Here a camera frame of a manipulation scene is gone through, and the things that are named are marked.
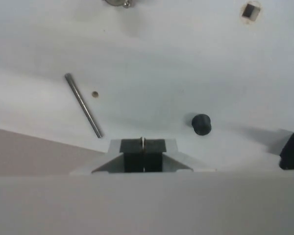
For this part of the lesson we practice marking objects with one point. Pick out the thin metal round peg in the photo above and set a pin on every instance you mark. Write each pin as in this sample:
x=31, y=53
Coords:
x=83, y=105

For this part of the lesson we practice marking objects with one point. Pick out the white task board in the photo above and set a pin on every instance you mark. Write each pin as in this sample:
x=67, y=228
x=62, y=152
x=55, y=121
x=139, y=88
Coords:
x=161, y=73

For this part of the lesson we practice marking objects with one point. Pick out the black block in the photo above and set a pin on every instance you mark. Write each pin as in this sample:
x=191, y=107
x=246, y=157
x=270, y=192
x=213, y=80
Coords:
x=292, y=149

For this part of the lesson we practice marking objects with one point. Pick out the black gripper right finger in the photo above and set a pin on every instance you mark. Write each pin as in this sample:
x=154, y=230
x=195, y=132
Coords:
x=155, y=156

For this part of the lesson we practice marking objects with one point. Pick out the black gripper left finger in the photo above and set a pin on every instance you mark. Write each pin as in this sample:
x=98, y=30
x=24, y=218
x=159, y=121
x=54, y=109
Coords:
x=131, y=156

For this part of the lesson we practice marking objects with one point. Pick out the black rubber knob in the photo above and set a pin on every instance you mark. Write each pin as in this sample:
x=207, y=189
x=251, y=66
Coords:
x=201, y=124

